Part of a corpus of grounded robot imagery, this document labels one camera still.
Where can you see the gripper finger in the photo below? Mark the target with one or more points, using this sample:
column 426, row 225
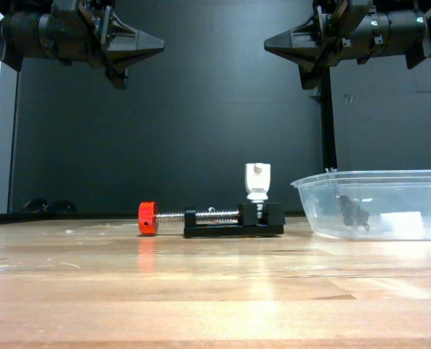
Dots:
column 309, row 80
column 298, row 43
column 118, row 80
column 128, row 43

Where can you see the white power receptacle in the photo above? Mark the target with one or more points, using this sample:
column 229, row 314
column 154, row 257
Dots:
column 257, row 181

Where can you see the clear plastic tub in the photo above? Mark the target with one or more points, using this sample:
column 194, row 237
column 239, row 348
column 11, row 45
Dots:
column 400, row 181

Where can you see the black dome-shaped object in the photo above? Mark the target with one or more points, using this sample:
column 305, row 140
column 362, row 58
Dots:
column 35, row 204
column 60, row 206

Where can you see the orange clamp knob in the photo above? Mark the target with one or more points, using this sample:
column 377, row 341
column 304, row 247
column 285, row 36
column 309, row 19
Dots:
column 148, row 218

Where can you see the black vise clamp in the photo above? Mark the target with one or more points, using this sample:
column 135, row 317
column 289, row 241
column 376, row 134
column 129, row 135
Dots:
column 233, row 229

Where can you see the black frame post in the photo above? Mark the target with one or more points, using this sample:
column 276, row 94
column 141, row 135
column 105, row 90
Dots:
column 328, row 127

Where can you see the black frame rail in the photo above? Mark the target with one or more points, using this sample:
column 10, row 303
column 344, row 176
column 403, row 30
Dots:
column 73, row 217

